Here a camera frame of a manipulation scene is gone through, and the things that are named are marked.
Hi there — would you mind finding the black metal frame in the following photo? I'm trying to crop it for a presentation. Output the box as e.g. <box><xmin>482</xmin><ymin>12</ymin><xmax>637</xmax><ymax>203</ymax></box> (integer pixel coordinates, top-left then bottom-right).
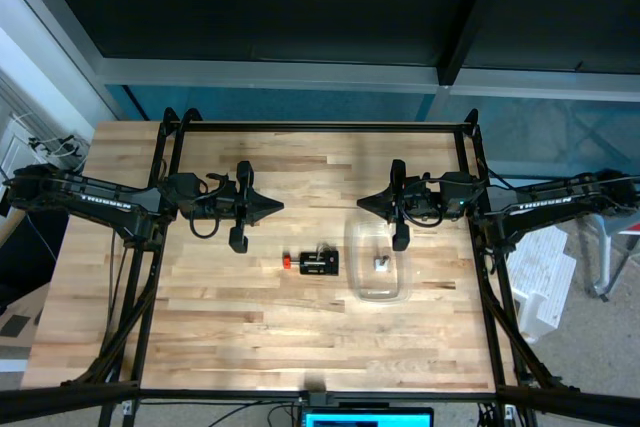
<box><xmin>0</xmin><ymin>106</ymin><xmax>640</xmax><ymax>427</ymax></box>

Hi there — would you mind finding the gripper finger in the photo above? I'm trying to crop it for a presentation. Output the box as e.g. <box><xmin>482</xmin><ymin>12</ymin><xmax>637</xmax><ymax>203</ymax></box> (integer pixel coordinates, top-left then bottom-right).
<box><xmin>356</xmin><ymin>203</ymin><xmax>394</xmax><ymax>222</ymax></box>
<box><xmin>249</xmin><ymin>187</ymin><xmax>285</xmax><ymax>207</ymax></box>
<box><xmin>249</xmin><ymin>205</ymin><xmax>285</xmax><ymax>224</ymax></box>
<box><xmin>356</xmin><ymin>186</ymin><xmax>394</xmax><ymax>205</ymax></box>

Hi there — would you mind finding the black white cable bundle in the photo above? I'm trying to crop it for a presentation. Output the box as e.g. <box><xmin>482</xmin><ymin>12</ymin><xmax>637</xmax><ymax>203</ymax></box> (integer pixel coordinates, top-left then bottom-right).
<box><xmin>27</xmin><ymin>134</ymin><xmax>86</xmax><ymax>161</ymax></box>

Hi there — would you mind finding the black clamp with red knob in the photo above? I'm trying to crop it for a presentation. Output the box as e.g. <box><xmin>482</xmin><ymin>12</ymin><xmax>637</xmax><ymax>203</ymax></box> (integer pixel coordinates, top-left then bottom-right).
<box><xmin>282</xmin><ymin>248</ymin><xmax>341</xmax><ymax>277</ymax></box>

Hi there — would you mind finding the clear plastic tub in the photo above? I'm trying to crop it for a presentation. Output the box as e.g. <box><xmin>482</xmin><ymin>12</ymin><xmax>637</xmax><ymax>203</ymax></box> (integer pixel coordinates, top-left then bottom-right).
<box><xmin>346</xmin><ymin>219</ymin><xmax>412</xmax><ymax>304</ymax></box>

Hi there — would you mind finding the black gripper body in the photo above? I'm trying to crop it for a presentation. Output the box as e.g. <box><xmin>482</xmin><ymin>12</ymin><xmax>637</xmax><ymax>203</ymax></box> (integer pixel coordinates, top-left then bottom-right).
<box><xmin>202</xmin><ymin>160</ymin><xmax>255</xmax><ymax>254</ymax></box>
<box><xmin>390</xmin><ymin>159</ymin><xmax>442</xmax><ymax>252</ymax></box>

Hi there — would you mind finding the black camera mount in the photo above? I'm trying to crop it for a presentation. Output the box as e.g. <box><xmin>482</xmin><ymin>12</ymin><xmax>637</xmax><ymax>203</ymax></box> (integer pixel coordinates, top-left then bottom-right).
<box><xmin>298</xmin><ymin>386</ymin><xmax>332</xmax><ymax>406</ymax></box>

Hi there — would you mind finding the black looped cable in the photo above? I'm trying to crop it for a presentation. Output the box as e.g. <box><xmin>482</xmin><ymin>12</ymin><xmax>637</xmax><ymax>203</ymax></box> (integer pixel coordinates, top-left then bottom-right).
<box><xmin>188</xmin><ymin>211</ymin><xmax>222</xmax><ymax>240</ymax></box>

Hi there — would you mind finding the grey metal chair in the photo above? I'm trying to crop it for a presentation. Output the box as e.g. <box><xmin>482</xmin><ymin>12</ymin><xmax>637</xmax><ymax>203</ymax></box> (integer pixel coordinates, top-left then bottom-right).
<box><xmin>579</xmin><ymin>211</ymin><xmax>640</xmax><ymax>303</ymax></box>

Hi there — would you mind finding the cardboard box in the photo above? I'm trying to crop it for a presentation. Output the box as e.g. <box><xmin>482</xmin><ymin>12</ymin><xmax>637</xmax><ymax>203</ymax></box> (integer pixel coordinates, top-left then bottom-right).
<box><xmin>0</xmin><ymin>281</ymin><xmax>51</xmax><ymax>348</ymax></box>

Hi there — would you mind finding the blue laptop screen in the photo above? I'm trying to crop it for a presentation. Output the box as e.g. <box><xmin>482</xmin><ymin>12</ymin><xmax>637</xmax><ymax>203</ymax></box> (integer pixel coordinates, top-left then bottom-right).
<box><xmin>299</xmin><ymin>406</ymin><xmax>435</xmax><ymax>427</ymax></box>

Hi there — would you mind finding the white plastic step stool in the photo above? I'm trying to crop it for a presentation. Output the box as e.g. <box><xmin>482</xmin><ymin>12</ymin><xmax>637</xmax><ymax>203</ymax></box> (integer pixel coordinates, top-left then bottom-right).
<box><xmin>504</xmin><ymin>226</ymin><xmax>581</xmax><ymax>346</ymax></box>

